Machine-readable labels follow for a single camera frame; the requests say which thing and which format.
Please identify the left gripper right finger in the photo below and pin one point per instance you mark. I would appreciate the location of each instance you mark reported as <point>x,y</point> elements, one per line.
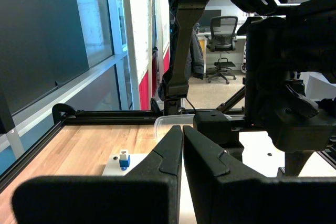
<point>249,203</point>

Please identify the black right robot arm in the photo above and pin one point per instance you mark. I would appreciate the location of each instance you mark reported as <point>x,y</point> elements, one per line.
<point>183,37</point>

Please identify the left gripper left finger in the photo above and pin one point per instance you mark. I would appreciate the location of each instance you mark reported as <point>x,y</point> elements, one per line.
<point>105,200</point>

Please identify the black aluminium frame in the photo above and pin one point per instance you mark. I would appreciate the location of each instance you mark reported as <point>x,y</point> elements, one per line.
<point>118,117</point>

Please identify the clear plastic tub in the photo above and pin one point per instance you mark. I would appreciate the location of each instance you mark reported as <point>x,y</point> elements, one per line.
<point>168,123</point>

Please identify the blue and white connector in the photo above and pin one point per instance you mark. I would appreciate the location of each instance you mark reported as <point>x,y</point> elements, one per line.
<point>124,161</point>

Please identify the black office chair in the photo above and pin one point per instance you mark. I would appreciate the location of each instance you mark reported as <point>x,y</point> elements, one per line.
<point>221,43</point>

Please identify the white taskboard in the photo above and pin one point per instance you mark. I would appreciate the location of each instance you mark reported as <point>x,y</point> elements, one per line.
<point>257,161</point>

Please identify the white office desk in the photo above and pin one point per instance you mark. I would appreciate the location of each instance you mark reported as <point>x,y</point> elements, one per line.
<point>240,51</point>

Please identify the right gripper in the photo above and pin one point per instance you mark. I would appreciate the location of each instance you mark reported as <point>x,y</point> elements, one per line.
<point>212,127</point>

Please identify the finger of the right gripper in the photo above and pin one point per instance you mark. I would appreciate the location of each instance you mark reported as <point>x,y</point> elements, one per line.
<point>313,134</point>

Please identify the black computer monitor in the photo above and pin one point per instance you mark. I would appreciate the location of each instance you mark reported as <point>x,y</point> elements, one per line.
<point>207,18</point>

